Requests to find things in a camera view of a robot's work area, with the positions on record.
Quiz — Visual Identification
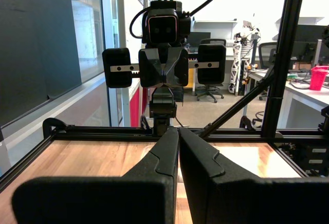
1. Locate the red plastic bin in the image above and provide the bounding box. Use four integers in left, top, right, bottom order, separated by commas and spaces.
309, 65, 329, 91

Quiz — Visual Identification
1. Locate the white partition with red base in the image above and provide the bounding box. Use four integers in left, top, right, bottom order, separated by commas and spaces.
117, 0, 150, 128

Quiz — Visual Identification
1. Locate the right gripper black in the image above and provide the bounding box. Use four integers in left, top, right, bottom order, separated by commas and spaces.
102, 43, 227, 88

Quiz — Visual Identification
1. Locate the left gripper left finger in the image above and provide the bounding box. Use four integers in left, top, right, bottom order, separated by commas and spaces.
11, 126, 180, 224

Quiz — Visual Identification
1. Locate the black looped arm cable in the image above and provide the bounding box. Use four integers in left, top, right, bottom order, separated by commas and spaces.
129, 0, 229, 39

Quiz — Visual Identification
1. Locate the black aluminium table frame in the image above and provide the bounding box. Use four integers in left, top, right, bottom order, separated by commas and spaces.
0, 0, 329, 195

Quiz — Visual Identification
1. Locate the grey mesh office chair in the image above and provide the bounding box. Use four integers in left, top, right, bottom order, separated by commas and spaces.
258, 41, 280, 101

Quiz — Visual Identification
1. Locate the white lattice stand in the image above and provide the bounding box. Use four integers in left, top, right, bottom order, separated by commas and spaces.
228, 20, 261, 97

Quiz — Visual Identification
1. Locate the black office chair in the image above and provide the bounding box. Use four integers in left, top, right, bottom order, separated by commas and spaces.
195, 38, 227, 104

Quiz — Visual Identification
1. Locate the white desk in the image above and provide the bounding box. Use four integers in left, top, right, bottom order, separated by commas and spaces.
248, 69, 329, 132

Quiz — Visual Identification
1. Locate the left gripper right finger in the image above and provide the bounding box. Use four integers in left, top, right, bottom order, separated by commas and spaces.
179, 127, 329, 224

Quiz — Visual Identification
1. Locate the yellow drawer cabinet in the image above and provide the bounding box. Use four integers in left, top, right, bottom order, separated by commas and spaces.
189, 68, 197, 88

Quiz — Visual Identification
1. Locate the black computer monitor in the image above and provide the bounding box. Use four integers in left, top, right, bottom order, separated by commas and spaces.
293, 25, 329, 67

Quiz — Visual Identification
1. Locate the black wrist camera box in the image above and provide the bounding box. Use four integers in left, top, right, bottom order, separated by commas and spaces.
147, 8, 179, 44

